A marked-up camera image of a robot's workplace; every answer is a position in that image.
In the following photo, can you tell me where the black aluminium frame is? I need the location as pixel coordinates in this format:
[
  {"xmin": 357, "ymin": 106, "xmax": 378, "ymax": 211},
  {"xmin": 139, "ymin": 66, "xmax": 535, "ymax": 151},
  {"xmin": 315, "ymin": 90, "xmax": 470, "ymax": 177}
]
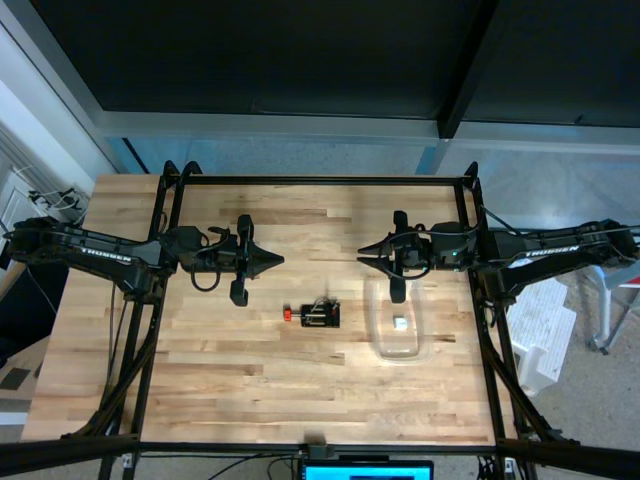
[{"xmin": 0, "ymin": 159, "xmax": 640, "ymax": 480}]

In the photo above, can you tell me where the clear plastic tub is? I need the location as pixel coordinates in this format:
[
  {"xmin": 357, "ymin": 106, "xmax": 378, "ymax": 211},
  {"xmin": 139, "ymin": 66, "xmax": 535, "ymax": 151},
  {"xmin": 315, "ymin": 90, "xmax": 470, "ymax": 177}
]
[{"xmin": 364, "ymin": 278, "xmax": 435, "ymax": 364}]

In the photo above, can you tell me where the white foam packing block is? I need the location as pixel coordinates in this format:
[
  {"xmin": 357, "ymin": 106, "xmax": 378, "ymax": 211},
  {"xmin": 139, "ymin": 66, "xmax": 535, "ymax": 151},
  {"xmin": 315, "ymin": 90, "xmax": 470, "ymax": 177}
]
[{"xmin": 504, "ymin": 277, "xmax": 577, "ymax": 399}]

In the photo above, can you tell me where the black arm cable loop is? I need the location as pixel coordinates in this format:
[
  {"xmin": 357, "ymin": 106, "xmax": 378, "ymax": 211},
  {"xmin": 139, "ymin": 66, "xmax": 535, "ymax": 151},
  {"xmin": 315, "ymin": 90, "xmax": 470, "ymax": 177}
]
[
  {"xmin": 378, "ymin": 248, "xmax": 432, "ymax": 279},
  {"xmin": 189, "ymin": 268, "xmax": 222, "ymax": 293}
]

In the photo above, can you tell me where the black vise with red knob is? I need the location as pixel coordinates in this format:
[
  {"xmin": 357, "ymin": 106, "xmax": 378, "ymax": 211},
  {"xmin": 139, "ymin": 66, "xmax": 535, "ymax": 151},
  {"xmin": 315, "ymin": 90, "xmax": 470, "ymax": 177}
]
[{"xmin": 282, "ymin": 297, "xmax": 343, "ymax": 330}]

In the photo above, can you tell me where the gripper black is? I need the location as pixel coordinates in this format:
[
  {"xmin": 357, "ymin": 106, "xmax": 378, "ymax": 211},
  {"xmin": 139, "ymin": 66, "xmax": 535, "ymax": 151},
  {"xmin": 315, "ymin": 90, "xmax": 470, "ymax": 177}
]
[
  {"xmin": 357, "ymin": 210, "xmax": 434, "ymax": 305},
  {"xmin": 192, "ymin": 214, "xmax": 286, "ymax": 308}
]

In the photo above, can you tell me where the small black camera mount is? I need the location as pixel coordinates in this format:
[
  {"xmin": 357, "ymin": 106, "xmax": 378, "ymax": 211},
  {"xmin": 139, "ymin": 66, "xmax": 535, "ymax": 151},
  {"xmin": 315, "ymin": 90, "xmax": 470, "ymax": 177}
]
[{"xmin": 298, "ymin": 433, "xmax": 331, "ymax": 459}]

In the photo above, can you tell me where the grey metal chair frame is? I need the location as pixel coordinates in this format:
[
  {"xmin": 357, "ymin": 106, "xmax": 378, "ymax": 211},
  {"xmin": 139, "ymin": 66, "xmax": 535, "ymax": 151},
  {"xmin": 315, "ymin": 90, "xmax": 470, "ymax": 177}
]
[{"xmin": 574, "ymin": 259, "xmax": 640, "ymax": 357}]

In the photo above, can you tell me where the laptop screen with blue edge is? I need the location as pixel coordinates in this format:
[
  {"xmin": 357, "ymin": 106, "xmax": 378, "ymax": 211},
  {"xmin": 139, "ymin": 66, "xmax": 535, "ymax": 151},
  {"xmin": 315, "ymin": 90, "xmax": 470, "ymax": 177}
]
[{"xmin": 298, "ymin": 459, "xmax": 435, "ymax": 480}]

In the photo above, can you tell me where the white cable bundle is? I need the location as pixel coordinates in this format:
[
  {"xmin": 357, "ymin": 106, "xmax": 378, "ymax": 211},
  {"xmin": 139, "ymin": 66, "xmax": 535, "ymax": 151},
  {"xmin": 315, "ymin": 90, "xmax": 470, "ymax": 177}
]
[{"xmin": 25, "ymin": 185, "xmax": 85, "ymax": 215}]

